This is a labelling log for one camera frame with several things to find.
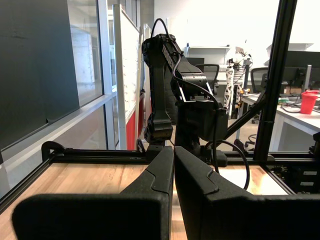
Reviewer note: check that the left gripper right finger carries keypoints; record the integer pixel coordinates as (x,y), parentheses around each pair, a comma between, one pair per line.
(250,217)

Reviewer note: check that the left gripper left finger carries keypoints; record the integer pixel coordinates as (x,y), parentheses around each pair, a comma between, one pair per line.
(100,217)

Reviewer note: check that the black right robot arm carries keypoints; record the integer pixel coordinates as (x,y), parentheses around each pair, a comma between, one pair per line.
(160,100)

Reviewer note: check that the black controller box stack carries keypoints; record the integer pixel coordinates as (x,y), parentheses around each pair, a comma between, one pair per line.
(285,177)

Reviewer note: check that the black chair base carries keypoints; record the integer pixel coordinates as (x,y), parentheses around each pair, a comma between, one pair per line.
(251,142)

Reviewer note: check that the white office desk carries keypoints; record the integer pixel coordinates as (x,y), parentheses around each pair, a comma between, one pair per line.
(295,122)

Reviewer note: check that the red plastic bin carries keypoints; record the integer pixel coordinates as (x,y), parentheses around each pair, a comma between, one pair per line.
(308,102)

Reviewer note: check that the white lattice stand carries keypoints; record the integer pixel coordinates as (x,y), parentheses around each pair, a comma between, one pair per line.
(231,82)

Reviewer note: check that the black office chair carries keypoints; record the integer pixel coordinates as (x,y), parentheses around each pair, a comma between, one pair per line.
(258,80)
(212,72)

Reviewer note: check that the white partition panel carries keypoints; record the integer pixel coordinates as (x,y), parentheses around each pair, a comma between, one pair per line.
(130,75)

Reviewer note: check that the large dark monitor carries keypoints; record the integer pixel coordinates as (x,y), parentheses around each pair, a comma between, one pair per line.
(305,62)

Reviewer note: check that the small dark monitor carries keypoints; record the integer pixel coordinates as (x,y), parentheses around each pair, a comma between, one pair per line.
(197,61)

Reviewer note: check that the white shelf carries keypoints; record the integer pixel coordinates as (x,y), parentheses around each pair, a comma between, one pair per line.
(207,48)
(300,46)

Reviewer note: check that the black aluminium frame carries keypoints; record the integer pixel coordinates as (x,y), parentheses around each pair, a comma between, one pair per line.
(276,75)

